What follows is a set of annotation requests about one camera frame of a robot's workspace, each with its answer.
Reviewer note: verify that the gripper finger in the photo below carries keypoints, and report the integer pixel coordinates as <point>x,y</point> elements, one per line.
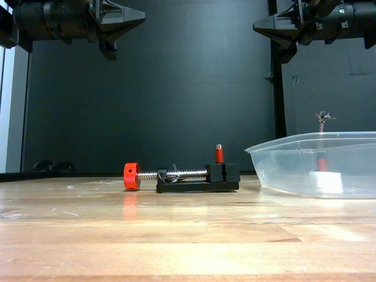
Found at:
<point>286,38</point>
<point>114,30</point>
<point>129,14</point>
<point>282,23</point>

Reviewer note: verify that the red RCA socket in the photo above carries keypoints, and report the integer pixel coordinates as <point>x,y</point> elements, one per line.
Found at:
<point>219,157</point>

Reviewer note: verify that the red round vise knob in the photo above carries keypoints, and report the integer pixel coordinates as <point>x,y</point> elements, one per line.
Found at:
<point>130,179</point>

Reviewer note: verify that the clear plastic tub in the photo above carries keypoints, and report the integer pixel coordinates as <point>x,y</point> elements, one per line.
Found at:
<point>279,173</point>

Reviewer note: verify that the black vise with steel screw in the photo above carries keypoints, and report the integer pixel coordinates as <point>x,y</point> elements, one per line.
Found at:
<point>199,186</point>

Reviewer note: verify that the black wall post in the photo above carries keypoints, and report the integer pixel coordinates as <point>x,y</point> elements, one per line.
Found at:
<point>279,102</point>

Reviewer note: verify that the black curved frame bracket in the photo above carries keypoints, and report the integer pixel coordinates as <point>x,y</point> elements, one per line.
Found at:
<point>43,166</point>
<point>63,167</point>

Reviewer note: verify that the black aluminium frame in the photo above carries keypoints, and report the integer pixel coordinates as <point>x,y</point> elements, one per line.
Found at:
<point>88,174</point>

